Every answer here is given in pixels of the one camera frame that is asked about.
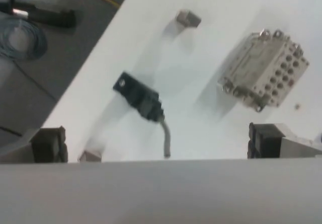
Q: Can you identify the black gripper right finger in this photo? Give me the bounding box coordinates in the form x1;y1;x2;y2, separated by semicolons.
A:
248;122;322;160

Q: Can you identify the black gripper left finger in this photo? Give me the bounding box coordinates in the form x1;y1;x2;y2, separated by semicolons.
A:
0;125;69;164

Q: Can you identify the white task board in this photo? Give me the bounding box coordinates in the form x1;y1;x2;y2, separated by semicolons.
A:
46;0;322;163

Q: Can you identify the black bar with silver sleeve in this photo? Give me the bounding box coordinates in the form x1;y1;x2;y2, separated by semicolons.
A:
0;0;76;29

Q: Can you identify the thin black cable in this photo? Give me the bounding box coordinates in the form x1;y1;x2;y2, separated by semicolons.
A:
10;57;57;101

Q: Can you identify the black plug with grey cable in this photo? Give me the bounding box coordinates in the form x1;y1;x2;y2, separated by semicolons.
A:
112;70;174;159

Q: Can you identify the blue-grey coiled cable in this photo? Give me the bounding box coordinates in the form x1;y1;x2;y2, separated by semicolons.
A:
0;12;48;61

